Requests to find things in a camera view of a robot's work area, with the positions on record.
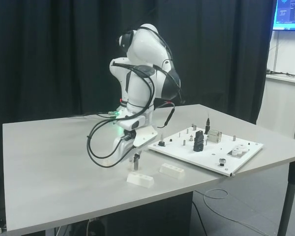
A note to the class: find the black table leg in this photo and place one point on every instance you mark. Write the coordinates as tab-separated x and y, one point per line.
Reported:
288	204

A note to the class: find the white large gear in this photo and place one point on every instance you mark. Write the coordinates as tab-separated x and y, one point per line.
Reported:
245	147

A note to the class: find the blue screen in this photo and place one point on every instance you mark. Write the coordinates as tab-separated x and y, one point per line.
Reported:
288	14

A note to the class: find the white medium gear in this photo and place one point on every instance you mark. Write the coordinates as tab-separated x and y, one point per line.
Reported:
240	150

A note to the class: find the white small gear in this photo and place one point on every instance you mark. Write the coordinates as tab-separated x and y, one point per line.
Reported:
236	153

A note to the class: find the metal BNC plug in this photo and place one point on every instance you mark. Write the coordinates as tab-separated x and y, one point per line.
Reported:
191	138

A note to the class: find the metal round peg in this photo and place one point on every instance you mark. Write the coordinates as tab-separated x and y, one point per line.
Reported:
135	166

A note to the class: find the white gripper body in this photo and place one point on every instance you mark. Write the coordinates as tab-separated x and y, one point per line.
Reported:
121	150

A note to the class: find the black curtain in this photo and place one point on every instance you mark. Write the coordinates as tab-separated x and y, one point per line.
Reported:
51	49

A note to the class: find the grey waterproof plug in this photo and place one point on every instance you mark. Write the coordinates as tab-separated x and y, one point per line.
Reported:
215	136

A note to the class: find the white task board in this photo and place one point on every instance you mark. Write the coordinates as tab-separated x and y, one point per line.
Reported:
211	157

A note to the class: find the long white peg holder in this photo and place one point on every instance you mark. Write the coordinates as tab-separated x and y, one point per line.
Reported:
172	170
139	180

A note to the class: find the black D-SUB plug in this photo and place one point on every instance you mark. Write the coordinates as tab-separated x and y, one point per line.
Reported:
198	142

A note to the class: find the black box under table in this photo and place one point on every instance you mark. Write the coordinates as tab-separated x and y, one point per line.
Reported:
137	216

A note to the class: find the metal bolt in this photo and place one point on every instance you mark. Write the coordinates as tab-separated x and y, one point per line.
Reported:
222	162

